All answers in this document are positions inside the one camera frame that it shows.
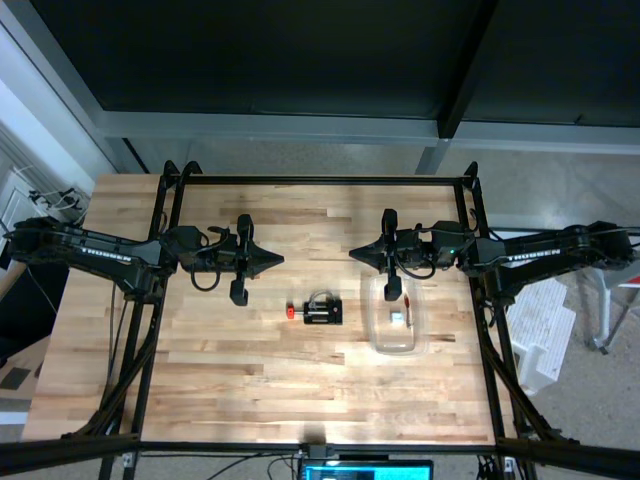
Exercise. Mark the blue laptop screen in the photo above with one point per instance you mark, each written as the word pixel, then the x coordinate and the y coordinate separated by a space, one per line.
pixel 365 472

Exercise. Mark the small white square piece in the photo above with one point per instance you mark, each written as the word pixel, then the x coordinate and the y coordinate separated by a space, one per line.
pixel 397 317

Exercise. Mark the black vise with red knob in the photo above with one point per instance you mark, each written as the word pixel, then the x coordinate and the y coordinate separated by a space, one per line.
pixel 330 315

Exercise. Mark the clear plastic tub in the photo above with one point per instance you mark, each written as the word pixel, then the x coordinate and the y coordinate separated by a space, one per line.
pixel 395 340

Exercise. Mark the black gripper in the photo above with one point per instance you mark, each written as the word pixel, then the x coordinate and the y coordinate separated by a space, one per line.
pixel 243 260
pixel 392 250

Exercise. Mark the black metal table frame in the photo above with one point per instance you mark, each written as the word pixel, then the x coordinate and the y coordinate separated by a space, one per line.
pixel 225 443

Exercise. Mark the black vertical post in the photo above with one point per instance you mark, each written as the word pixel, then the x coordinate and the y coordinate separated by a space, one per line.
pixel 465 75

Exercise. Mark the brown cardboard box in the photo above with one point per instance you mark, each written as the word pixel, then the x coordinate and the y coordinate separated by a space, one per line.
pixel 20 365

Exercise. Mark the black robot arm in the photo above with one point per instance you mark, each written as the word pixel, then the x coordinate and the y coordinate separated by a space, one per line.
pixel 100 250
pixel 530 257

